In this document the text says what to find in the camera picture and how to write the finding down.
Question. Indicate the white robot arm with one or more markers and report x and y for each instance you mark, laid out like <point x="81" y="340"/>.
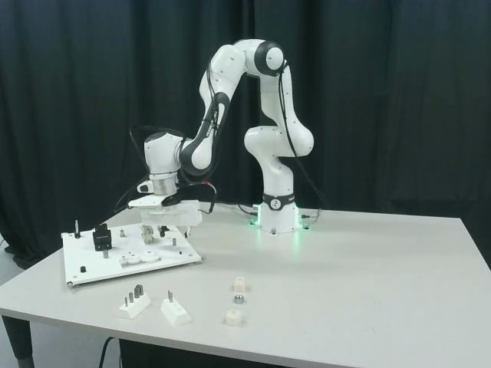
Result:
<point x="276" y="172"/>

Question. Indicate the small white wrist camera box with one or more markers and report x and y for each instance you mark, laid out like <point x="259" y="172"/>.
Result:
<point x="144" y="188"/>

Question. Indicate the white large gear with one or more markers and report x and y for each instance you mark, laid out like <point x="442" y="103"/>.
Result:
<point x="150" y="257"/>

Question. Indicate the black table leg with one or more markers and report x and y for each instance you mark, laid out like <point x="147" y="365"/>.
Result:
<point x="17" y="341"/>

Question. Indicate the white small gear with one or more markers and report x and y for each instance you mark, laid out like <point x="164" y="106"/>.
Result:
<point x="132" y="259"/>

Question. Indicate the large metal square peg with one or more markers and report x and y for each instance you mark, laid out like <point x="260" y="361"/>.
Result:
<point x="138" y="290"/>

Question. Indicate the white task board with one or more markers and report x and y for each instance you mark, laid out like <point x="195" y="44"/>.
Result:
<point x="115" y="270"/>

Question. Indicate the white holder with three pegs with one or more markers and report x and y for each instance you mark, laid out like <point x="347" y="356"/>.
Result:
<point x="134" y="308"/>

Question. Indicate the black D-SUB plug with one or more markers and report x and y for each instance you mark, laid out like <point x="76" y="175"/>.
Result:
<point x="102" y="239"/>

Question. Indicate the thin metal bolt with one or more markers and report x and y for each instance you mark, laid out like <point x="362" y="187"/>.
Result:
<point x="77" y="229"/>

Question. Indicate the white holder with one peg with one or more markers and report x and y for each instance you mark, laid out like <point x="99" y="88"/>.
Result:
<point x="175" y="312"/>

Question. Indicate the metal round peg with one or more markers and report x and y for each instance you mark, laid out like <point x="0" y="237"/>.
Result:
<point x="169" y="296"/>

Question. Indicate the metal plug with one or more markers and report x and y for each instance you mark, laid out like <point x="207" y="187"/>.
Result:
<point x="148" y="235"/>

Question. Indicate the metal nut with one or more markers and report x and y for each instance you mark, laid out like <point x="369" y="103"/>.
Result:
<point x="238" y="299"/>

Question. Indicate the black curtain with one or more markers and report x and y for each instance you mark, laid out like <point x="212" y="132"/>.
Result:
<point x="383" y="96"/>

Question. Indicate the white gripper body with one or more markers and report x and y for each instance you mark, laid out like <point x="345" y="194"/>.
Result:
<point x="172" y="216"/>

